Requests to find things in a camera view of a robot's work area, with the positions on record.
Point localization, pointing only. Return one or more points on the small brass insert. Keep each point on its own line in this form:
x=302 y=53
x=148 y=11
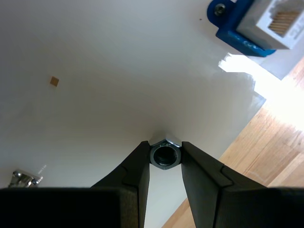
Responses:
x=54 y=81

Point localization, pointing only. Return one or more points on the blue ethernet socket mount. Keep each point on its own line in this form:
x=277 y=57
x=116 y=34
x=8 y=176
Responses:
x=228 y=35

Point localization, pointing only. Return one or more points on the silver M12 hex nut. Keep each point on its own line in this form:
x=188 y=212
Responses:
x=175 y=147

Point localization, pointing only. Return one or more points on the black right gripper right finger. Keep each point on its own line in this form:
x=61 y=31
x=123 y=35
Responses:
x=249 y=209

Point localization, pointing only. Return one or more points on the white ethernet socket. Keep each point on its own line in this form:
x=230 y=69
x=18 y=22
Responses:
x=263 y=26

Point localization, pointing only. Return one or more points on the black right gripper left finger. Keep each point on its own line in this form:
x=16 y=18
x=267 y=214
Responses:
x=71 y=209

